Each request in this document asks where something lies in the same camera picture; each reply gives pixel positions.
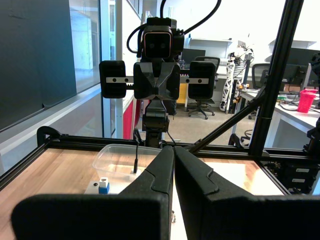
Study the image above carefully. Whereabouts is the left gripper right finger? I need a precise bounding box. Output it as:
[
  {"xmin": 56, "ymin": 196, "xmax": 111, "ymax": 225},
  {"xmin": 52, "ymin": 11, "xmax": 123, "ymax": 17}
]
[{"xmin": 174, "ymin": 146, "xmax": 320, "ymax": 240}]

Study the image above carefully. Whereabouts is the white lattice stand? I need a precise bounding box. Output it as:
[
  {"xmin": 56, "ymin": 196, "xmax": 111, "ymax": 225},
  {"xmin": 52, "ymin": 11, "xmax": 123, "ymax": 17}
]
[{"xmin": 219, "ymin": 39, "xmax": 255, "ymax": 115}]

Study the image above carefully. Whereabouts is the white plug holder block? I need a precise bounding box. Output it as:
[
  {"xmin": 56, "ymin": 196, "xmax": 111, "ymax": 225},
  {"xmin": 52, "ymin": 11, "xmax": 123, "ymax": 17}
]
[{"xmin": 129, "ymin": 167, "xmax": 144, "ymax": 178}]

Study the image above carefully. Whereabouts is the yellow cabinet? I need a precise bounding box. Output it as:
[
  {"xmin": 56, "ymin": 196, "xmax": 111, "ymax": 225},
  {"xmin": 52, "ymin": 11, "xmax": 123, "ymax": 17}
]
[{"xmin": 176, "ymin": 83, "xmax": 189, "ymax": 106}]

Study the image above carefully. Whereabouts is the red cabinet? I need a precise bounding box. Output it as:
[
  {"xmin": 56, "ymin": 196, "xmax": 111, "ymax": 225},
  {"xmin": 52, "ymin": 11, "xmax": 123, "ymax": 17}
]
[{"xmin": 122, "ymin": 98, "xmax": 141, "ymax": 140}]

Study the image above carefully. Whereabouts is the black USB plug with cable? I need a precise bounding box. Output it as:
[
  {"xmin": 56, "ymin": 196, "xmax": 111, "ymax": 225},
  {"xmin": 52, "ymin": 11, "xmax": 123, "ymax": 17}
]
[{"xmin": 132, "ymin": 127, "xmax": 142, "ymax": 175}]

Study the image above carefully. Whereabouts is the black aluminium frame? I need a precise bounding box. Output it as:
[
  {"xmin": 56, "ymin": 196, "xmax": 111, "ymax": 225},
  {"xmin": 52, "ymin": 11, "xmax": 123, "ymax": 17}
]
[{"xmin": 0, "ymin": 0, "xmax": 320, "ymax": 196}]

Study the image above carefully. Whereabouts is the small white and blue connector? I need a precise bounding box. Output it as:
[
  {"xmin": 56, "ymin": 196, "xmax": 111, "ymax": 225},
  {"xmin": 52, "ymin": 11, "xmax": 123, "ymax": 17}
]
[{"xmin": 97, "ymin": 176, "xmax": 111, "ymax": 195}]

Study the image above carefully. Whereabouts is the clear plastic tub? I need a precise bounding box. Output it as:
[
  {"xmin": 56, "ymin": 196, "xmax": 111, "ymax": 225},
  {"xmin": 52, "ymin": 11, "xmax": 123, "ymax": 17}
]
[{"xmin": 91, "ymin": 143, "xmax": 163, "ymax": 183}]

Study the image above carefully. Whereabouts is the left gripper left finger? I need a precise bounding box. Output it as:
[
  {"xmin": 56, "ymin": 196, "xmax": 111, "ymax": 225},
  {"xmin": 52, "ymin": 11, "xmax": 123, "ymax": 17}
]
[{"xmin": 10, "ymin": 145, "xmax": 175, "ymax": 240}]

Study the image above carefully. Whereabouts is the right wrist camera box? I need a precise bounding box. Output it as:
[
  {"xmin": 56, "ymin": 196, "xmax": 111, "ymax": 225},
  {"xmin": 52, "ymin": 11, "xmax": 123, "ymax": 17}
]
[{"xmin": 142, "ymin": 16, "xmax": 179, "ymax": 60}]

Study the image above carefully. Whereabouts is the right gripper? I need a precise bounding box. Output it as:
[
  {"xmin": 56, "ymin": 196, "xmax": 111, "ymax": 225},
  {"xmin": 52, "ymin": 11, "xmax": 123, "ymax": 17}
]
[{"xmin": 99, "ymin": 60, "xmax": 217, "ymax": 101}]

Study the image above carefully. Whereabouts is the black desk monitor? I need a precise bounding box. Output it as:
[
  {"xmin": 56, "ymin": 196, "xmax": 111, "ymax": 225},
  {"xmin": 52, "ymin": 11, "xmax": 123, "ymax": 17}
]
[
  {"xmin": 183, "ymin": 48, "xmax": 207, "ymax": 64},
  {"xmin": 286, "ymin": 47, "xmax": 320, "ymax": 86}
]

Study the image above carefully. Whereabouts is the white task board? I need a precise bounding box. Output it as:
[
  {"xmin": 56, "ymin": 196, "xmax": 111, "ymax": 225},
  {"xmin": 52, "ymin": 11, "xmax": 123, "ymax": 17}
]
[{"xmin": 83, "ymin": 179, "xmax": 188, "ymax": 240}]

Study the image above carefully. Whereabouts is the white desk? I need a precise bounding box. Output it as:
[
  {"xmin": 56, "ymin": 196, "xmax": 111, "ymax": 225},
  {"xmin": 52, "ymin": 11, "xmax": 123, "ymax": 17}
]
[{"xmin": 239, "ymin": 89, "xmax": 320, "ymax": 151}]

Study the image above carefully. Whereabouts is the black mesh office chair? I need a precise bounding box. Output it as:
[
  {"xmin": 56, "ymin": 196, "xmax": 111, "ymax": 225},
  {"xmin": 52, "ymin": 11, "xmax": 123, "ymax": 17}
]
[{"xmin": 251, "ymin": 62, "xmax": 272, "ymax": 91}]

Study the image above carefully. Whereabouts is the black controller box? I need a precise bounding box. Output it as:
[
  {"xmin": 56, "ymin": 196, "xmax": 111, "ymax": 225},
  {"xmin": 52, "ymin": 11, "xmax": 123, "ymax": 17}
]
[{"xmin": 259, "ymin": 159, "xmax": 320, "ymax": 195}]

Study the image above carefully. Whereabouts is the pink mesh bin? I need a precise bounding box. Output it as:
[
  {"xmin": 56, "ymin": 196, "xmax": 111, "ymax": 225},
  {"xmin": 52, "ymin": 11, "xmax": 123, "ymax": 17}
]
[{"xmin": 296, "ymin": 87, "xmax": 318, "ymax": 114}]

